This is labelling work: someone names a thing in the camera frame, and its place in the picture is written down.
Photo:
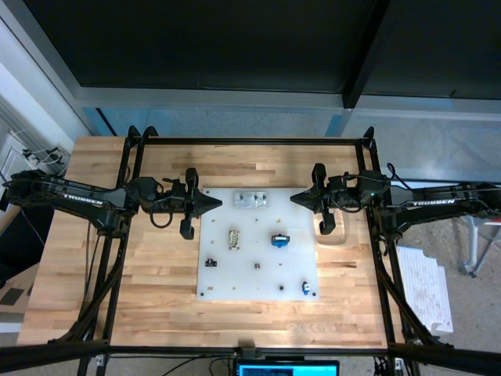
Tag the power strip with plugs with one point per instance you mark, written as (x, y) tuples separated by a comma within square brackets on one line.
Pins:
[(43, 158)]

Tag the black room pillar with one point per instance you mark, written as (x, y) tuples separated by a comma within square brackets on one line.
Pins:
[(364, 58)]

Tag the blue RJ45 socket mount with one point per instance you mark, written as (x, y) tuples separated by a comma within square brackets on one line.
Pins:
[(305, 289)]

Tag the black socket block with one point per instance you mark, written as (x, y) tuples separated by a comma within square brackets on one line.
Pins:
[(211, 262)]

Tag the grey metal stand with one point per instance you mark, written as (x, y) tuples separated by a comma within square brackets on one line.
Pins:
[(473, 250)]

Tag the white foam block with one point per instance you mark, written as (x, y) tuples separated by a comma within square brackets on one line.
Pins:
[(424, 290)]

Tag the blue D-sub connector mount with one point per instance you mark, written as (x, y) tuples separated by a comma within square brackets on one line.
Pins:
[(279, 242)]

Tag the cardboard box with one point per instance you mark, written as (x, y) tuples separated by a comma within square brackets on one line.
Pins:
[(21, 284)]

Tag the beige multi-pin connector housing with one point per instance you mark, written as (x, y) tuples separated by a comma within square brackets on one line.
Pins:
[(233, 239)]

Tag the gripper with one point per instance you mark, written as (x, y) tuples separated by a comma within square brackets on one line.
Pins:
[(336, 201), (191, 207)]

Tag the aluminium block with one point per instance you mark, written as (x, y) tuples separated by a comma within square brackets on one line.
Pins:
[(250, 203)]

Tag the small black table camera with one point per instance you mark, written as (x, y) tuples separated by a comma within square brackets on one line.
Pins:
[(247, 349)]

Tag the white taskboard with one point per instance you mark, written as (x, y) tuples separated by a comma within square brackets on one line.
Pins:
[(242, 282)]

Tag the blue-edged laptop screen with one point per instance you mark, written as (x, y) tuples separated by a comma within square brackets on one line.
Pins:
[(285, 370)]

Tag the clear plastic tub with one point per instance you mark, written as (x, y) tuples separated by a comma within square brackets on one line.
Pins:
[(332, 241)]

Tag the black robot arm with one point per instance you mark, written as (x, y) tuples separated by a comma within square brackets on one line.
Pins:
[(430, 203), (90, 199)]

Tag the black metal frame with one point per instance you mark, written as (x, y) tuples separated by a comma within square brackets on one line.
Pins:
[(250, 140)]

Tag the black equipment case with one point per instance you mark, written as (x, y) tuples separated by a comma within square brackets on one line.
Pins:
[(15, 250)]

